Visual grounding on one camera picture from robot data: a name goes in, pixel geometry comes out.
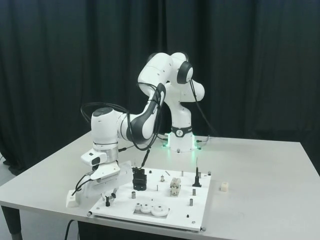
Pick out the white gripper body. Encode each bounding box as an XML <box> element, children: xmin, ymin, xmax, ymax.
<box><xmin>74</xmin><ymin>161</ymin><xmax>133</xmax><ymax>207</ymax></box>

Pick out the flat white plate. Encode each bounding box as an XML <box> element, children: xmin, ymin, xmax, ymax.
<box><xmin>89</xmin><ymin>161</ymin><xmax>121</xmax><ymax>181</ymax></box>

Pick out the black D-SUB plug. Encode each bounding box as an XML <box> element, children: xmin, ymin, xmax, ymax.
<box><xmin>131</xmin><ymin>167</ymin><xmax>148</xmax><ymax>192</ymax></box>

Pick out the white box with dark window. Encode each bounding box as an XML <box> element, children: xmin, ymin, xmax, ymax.
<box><xmin>80</xmin><ymin>149</ymin><xmax>108</xmax><ymax>166</ymax></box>

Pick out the white holder with holes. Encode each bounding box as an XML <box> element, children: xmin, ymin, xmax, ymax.
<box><xmin>65</xmin><ymin>189</ymin><xmax>81</xmax><ymax>208</ymax></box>

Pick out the thin black rod red tag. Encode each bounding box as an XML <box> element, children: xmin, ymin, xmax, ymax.
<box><xmin>140</xmin><ymin>148</ymin><xmax>151</xmax><ymax>168</ymax></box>

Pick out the beige Ethernet plug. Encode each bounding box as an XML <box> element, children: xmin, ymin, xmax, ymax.
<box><xmin>169</xmin><ymin>176</ymin><xmax>183</xmax><ymax>198</ymax></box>

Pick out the white task board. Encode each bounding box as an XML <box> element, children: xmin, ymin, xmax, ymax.
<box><xmin>87</xmin><ymin>166</ymin><xmax>213</xmax><ymax>231</ymax></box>

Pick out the black waterproof plug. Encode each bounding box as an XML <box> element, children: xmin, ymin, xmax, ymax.
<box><xmin>191</xmin><ymin>157</ymin><xmax>202</xmax><ymax>188</ymax></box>

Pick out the black table leg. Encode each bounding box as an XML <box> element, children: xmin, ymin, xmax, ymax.
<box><xmin>1</xmin><ymin>205</ymin><xmax>21</xmax><ymax>240</ymax></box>

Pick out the black curtain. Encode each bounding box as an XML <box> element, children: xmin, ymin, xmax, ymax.
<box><xmin>0</xmin><ymin>0</ymin><xmax>320</xmax><ymax>167</ymax></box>

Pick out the silver flange ring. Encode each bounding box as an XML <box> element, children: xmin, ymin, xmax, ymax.
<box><xmin>106</xmin><ymin>147</ymin><xmax>119</xmax><ymax>165</ymax></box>

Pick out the black camera cable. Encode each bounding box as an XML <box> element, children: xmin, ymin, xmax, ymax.
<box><xmin>74</xmin><ymin>172</ymin><xmax>97</xmax><ymax>195</ymax></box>

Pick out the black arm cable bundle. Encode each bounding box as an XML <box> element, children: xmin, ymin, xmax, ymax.
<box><xmin>80</xmin><ymin>82</ymin><xmax>167</xmax><ymax>151</ymax></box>

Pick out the black hanging cable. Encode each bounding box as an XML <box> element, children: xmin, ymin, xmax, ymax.
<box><xmin>65</xmin><ymin>219</ymin><xmax>77</xmax><ymax>240</ymax></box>

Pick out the black shoulder cable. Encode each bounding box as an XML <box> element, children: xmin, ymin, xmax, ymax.
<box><xmin>189</xmin><ymin>79</ymin><xmax>216</xmax><ymax>141</ymax></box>

